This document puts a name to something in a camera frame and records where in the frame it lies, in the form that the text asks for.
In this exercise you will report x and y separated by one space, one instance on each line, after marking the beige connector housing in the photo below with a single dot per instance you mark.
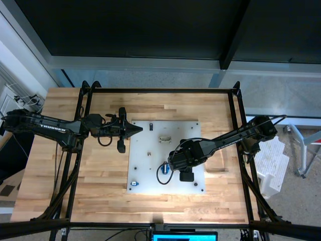
165 139

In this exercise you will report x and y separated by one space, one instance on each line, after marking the blue laptop screen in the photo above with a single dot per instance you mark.
183 237

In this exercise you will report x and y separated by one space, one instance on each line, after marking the blue round holder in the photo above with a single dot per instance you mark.
164 169

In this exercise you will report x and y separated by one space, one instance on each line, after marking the white board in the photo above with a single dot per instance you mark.
150 180

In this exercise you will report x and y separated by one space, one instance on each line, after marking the blue square base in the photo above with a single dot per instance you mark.
131 183

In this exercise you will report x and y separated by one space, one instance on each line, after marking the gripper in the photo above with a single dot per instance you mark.
122 143
186 176

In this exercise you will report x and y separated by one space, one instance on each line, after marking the small black connector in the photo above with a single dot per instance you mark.
151 126

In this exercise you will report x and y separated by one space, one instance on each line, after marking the grey metal stand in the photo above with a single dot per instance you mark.
304 155

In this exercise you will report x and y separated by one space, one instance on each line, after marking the black metal frame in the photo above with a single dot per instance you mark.
35 226

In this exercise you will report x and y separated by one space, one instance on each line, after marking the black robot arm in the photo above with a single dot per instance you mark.
50 128
220 143

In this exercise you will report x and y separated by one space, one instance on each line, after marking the clear plastic tub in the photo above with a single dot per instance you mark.
216 171

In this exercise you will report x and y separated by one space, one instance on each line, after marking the white foam block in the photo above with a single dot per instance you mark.
272 163

